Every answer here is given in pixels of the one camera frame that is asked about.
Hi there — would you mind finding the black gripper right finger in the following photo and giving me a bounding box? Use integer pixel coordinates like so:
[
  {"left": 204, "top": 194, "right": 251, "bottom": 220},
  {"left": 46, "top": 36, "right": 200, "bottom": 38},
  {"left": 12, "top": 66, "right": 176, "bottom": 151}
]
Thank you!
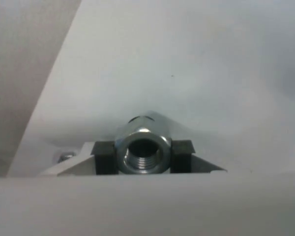
[{"left": 171, "top": 139, "right": 228, "bottom": 174}]

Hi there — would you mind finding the white task board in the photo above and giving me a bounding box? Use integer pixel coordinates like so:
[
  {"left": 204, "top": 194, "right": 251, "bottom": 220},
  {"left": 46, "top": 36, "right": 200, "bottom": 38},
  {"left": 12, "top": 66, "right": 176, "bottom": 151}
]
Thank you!
[{"left": 6, "top": 0, "right": 295, "bottom": 177}]

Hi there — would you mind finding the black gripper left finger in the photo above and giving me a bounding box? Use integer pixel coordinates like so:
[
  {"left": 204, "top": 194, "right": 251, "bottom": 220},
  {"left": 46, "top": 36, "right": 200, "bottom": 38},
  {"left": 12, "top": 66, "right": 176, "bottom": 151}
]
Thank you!
[{"left": 39, "top": 140, "right": 118, "bottom": 176}]

